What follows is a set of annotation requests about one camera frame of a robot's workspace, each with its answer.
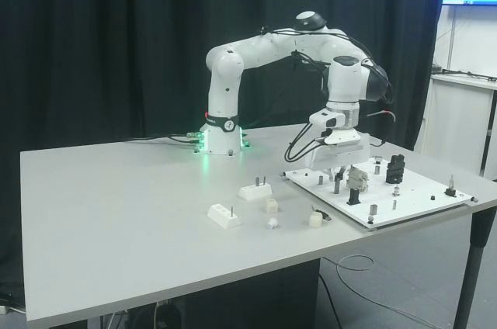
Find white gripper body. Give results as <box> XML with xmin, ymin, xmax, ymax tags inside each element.
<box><xmin>309</xmin><ymin>132</ymin><xmax>372</xmax><ymax>171</ymax></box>

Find white round peg holder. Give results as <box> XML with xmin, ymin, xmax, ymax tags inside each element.
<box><xmin>238</xmin><ymin>183</ymin><xmax>273</xmax><ymax>202</ymax></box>

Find white square peg holder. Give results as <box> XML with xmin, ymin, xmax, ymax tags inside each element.
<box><xmin>207</xmin><ymin>203</ymin><xmax>242</xmax><ymax>230</ymax></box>

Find grey metal connector housing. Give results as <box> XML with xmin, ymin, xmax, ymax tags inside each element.
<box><xmin>344</xmin><ymin>171</ymin><xmax>369</xmax><ymax>193</ymax></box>

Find black D-SUB plug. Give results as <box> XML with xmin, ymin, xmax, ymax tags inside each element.
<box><xmin>385</xmin><ymin>153</ymin><xmax>406</xmax><ymax>185</ymax></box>

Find white task board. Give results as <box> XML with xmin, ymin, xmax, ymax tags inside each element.
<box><xmin>281</xmin><ymin>156</ymin><xmax>479</xmax><ymax>233</ymax></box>

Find white cabinet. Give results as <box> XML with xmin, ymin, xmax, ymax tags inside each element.
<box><xmin>421</xmin><ymin>71</ymin><xmax>497</xmax><ymax>182</ymax></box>

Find black table leg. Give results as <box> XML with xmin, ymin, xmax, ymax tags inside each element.
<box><xmin>453</xmin><ymin>204</ymin><xmax>491</xmax><ymax>329</ymax></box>

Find black curtain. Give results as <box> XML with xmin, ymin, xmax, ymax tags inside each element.
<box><xmin>0</xmin><ymin>0</ymin><xmax>455</xmax><ymax>306</ymax></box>

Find black camera cable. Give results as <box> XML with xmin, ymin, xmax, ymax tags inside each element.
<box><xmin>284</xmin><ymin>121</ymin><xmax>331</xmax><ymax>163</ymax></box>

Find grey floor cable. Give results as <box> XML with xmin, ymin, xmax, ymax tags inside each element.
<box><xmin>321</xmin><ymin>254</ymin><xmax>467</xmax><ymax>329</ymax></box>

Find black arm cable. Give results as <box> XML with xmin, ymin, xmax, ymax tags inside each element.
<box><xmin>259</xmin><ymin>24</ymin><xmax>394</xmax><ymax>107</ymax></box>

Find black thin cable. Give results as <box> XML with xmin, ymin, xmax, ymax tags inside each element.
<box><xmin>431</xmin><ymin>66</ymin><xmax>497</xmax><ymax>82</ymax></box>

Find black base cable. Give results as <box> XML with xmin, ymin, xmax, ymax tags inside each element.
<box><xmin>131</xmin><ymin>133</ymin><xmax>203</xmax><ymax>147</ymax></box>

